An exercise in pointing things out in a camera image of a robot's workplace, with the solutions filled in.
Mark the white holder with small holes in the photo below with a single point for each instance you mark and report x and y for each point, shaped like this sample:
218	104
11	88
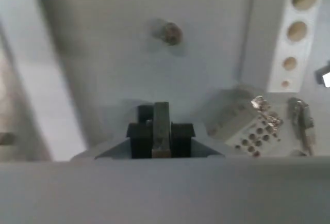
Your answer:
239	126

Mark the metal square peg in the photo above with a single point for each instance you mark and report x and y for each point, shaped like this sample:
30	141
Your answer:
161	126

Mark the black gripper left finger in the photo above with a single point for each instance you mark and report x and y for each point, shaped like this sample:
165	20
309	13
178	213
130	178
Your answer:
138	141

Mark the white holder with round holes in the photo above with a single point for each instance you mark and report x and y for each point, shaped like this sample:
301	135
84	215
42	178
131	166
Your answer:
296	46

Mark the white task board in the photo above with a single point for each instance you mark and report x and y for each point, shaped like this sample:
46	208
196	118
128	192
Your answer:
123	61

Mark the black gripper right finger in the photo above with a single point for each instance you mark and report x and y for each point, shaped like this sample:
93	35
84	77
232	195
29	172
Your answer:
181	141

